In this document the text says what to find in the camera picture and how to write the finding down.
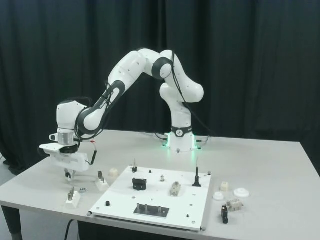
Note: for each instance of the black small plug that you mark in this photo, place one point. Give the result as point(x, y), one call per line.
point(224, 212)

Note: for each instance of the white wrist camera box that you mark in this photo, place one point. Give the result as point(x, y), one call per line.
point(53, 137)

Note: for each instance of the metal nut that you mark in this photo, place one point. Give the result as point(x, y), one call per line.
point(82, 190)

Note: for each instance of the black table leg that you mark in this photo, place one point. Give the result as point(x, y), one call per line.
point(11, 222)

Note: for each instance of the white medium gear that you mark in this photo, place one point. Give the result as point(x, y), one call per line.
point(218, 196)

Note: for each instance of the flat white mounting plate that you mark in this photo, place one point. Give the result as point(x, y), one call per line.
point(50, 147)

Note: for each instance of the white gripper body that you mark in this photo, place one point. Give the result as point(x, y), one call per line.
point(75, 161)

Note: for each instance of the metal round peg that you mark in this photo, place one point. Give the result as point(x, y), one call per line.
point(74, 190)
point(72, 193)
point(69, 196)

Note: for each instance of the small white cube holder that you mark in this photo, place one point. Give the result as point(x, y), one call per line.
point(224, 186)
point(113, 173)

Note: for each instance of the white round peg holder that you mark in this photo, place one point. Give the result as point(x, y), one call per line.
point(73, 202)

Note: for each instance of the white square peg holder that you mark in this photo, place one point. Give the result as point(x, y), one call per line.
point(102, 185)

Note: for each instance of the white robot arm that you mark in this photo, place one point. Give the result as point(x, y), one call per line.
point(140, 65)

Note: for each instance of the black curtain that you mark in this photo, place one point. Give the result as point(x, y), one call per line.
point(50, 50)

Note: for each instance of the white large gear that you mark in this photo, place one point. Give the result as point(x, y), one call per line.
point(241, 193)

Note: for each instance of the white task board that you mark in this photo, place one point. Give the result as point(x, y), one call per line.
point(160, 197)

